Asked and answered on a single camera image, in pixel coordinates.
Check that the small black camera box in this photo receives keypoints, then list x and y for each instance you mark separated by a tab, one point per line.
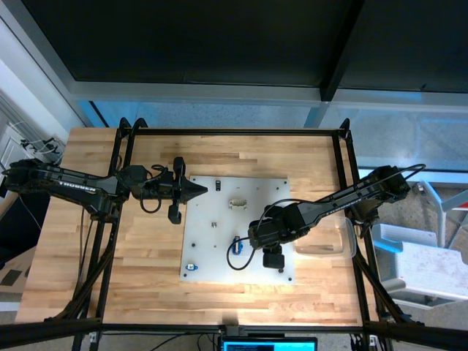
232	327

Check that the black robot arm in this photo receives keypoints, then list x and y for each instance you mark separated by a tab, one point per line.
336	206
73	184

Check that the screen with blue edge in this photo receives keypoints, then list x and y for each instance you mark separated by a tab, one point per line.
267	345

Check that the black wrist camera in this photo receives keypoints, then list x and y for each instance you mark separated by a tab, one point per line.
256	234

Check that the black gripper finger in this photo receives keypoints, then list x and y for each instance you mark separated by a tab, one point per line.
192	184
192	194

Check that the beige multi-pin connector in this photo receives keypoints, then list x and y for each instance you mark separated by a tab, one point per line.
237	204

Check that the blue round holder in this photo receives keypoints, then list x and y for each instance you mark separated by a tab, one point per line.
232	246

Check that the black plug silver top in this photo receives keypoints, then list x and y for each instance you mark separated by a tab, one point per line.
237	245

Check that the white step stool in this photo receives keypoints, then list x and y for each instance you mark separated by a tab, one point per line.
431	263

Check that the black table frame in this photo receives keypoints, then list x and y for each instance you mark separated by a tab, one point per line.
234	132

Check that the grey metal chair frame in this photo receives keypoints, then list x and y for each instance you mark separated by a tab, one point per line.
440	219

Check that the white taskboard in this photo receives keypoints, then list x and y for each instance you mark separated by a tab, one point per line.
212	263

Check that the clear plastic tub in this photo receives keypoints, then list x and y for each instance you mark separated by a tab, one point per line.
321	237

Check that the black wall pillar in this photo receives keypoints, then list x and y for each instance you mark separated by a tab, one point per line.
329	93

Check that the cardboard box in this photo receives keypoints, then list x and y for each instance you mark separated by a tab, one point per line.
18	267

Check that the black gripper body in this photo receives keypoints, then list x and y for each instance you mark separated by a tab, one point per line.
178	190
273	260

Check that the blue mounting block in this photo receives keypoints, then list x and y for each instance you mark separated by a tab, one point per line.
196	268

